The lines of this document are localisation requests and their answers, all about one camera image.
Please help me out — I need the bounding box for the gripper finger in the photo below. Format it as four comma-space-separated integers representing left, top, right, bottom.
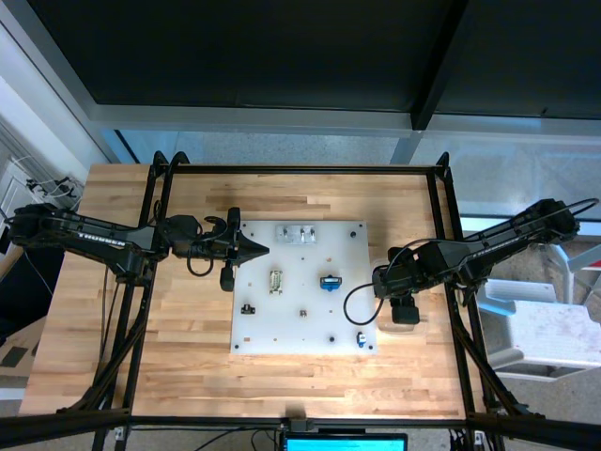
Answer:
241, 230, 270, 251
241, 249, 270, 268

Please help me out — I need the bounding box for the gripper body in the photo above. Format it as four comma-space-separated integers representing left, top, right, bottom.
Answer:
201, 208, 243, 293
391, 262, 426, 326

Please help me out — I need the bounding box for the clear plastic tub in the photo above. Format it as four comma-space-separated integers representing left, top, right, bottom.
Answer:
372, 257, 429, 335

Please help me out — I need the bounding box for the white board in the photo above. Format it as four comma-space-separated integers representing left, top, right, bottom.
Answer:
229, 219, 379, 356

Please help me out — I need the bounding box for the grey metal beam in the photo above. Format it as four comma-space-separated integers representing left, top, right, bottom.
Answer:
86, 103, 601, 140

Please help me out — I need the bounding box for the blue screen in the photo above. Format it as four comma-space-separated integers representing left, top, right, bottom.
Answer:
280, 432, 409, 451

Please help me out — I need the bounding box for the white plastic chair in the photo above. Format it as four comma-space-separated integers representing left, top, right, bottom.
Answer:
477, 277, 601, 382

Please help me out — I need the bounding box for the grey metal stand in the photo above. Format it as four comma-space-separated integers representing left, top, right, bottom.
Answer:
544, 237, 601, 304

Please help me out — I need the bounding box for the brown cardboard box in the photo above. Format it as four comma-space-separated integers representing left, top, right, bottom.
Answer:
0, 315, 48, 377

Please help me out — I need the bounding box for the black cable loop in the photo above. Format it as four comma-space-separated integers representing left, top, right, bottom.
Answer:
343, 280, 391, 326
186, 253, 216, 277

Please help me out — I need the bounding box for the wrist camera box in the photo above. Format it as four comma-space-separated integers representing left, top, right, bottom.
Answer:
373, 263, 394, 300

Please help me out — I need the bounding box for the black table frame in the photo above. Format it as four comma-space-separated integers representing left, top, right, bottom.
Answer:
0, 149, 601, 451

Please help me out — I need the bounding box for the black table camera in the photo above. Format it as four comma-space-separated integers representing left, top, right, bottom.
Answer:
281, 406, 315, 434

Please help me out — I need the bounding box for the black vertical post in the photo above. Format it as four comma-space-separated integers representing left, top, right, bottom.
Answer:
411, 0, 470, 132

